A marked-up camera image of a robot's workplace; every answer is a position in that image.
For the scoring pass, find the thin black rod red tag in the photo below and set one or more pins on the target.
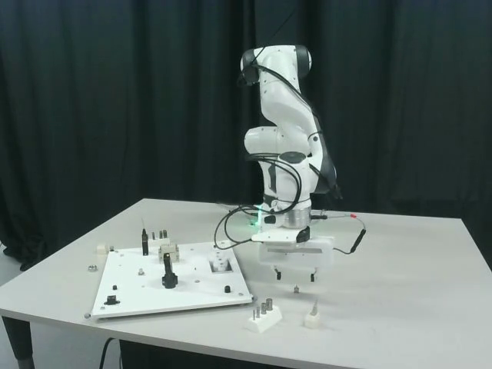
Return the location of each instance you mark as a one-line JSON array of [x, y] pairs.
[[357, 242]]

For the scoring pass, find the metal wide round peg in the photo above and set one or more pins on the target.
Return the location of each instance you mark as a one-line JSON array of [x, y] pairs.
[[269, 303]]

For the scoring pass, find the black table leg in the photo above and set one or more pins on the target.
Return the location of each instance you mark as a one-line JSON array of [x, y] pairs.
[[17, 342]]

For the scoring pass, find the white holder with metal pegs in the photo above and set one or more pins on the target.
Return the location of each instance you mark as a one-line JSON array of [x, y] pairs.
[[160, 239]]

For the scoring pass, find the white small peg holder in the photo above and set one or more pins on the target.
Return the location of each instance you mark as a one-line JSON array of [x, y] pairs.
[[312, 321]]

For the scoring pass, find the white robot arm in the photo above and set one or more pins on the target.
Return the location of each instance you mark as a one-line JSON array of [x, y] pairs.
[[284, 115]]

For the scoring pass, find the small white cube holder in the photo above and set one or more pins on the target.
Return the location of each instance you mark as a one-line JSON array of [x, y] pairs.
[[102, 248]]

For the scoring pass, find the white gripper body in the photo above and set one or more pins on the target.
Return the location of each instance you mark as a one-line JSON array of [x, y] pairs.
[[296, 254]]

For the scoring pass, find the white task board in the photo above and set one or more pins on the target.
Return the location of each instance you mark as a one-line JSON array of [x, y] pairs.
[[173, 286]]

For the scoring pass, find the metal socket block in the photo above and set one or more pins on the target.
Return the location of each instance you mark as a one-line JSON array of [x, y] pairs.
[[169, 251]]

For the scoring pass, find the black tall plug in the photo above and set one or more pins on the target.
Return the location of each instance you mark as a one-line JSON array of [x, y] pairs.
[[168, 274]]

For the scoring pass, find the white long peg holder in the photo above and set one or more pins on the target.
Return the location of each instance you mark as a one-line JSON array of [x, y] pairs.
[[265, 321]]

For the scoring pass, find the black slim plug with pin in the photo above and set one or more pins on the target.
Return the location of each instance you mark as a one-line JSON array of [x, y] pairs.
[[145, 242]]

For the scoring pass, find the metal thin peg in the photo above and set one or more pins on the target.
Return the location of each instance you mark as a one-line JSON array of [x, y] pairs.
[[315, 307]]

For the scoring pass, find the black curtain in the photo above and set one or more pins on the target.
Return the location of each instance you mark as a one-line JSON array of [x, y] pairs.
[[96, 115]]

